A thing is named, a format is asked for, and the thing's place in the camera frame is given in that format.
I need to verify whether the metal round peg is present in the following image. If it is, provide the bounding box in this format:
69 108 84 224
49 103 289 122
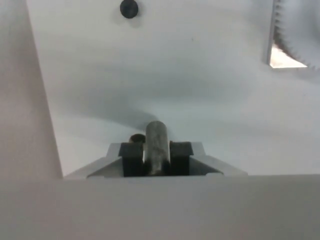
142 120 172 178

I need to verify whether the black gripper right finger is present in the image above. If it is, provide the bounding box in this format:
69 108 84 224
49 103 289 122
169 141 224 178

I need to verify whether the black round knob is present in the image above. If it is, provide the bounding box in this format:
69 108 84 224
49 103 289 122
119 0 139 19

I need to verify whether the white medium gear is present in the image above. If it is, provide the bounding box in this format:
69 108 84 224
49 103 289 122
273 0 320 71

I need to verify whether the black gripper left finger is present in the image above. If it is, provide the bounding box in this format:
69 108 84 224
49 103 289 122
86 141 145 178

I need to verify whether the white task board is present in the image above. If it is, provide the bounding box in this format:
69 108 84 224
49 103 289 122
24 0 320 179

